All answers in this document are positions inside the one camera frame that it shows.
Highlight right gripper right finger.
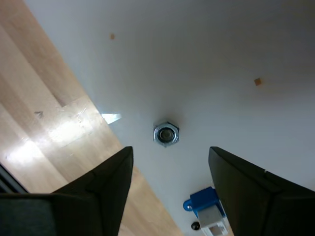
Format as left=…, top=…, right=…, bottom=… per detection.
left=208, top=146, right=315, bottom=236

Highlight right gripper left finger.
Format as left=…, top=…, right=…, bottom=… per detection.
left=50, top=146, right=134, bottom=236

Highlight blue holder with white socket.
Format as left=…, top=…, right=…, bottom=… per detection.
left=182, top=186, right=230, bottom=236

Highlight black metal frame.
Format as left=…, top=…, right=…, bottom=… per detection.
left=0, top=163, right=28, bottom=195

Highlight white board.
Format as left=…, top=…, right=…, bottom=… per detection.
left=23, top=0, right=315, bottom=236

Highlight silver M12 hex nut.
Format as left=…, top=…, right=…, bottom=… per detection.
left=152, top=120, right=181, bottom=148

